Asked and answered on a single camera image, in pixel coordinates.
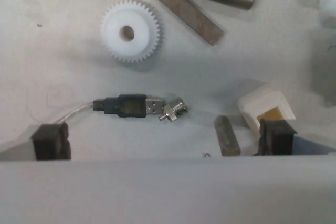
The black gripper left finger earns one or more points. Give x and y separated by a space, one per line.
51 142

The metal square peg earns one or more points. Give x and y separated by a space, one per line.
189 14

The tiny metal screw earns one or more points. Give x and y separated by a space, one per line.
207 155

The metal BNC plug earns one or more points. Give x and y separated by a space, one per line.
177 107

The white plug holder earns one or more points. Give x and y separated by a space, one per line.
252 106

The small metal round peg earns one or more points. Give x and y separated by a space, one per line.
227 137

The white medium gear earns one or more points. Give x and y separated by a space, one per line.
141 43

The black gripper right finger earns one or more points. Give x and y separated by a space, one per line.
278 140

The black USB plug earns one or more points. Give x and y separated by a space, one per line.
126 107

